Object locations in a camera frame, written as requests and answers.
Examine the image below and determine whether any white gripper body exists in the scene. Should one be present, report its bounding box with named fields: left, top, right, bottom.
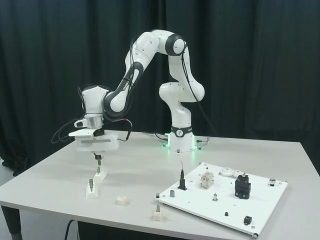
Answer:
left=74, top=136, right=119, bottom=153

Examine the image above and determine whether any white peg holder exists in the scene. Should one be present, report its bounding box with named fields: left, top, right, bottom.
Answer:
left=85, top=184, right=100, bottom=200
left=93, top=170, right=108, bottom=181

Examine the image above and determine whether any small white cube holder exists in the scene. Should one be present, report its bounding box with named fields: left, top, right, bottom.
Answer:
left=115, top=194, right=131, bottom=206

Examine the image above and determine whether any black curtain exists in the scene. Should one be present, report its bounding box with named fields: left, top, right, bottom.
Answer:
left=0, top=0, right=320, bottom=176

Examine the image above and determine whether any black table leg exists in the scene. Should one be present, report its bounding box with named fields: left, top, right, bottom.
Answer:
left=1, top=206, right=21, bottom=240

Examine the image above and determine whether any beige connector block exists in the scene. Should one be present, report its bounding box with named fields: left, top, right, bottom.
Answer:
left=200, top=171, right=215, bottom=191

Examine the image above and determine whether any white task board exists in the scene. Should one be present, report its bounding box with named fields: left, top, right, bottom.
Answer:
left=158, top=162, right=288, bottom=237

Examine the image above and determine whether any black D-SUB plug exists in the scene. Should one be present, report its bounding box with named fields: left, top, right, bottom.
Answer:
left=234, top=173, right=252, bottom=201

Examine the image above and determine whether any black looped wrist cable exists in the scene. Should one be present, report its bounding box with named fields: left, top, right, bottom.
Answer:
left=51, top=119, right=85, bottom=148

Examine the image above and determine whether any black cable under table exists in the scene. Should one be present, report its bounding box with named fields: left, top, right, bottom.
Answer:
left=65, top=219, right=77, bottom=240

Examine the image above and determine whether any black plug with short cable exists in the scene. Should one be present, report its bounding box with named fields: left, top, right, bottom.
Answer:
left=177, top=161, right=188, bottom=190

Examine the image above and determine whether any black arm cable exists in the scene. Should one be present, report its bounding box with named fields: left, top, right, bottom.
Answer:
left=119, top=41, right=217, bottom=137

